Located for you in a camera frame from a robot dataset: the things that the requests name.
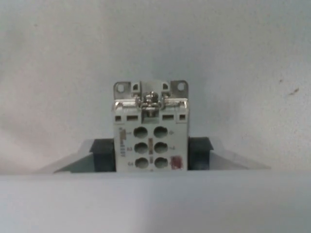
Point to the grey waterproof plug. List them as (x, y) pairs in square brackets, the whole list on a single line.
[(150, 126)]

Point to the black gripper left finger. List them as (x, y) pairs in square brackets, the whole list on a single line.
[(102, 155)]

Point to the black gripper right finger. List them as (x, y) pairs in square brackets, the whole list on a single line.
[(199, 155)]

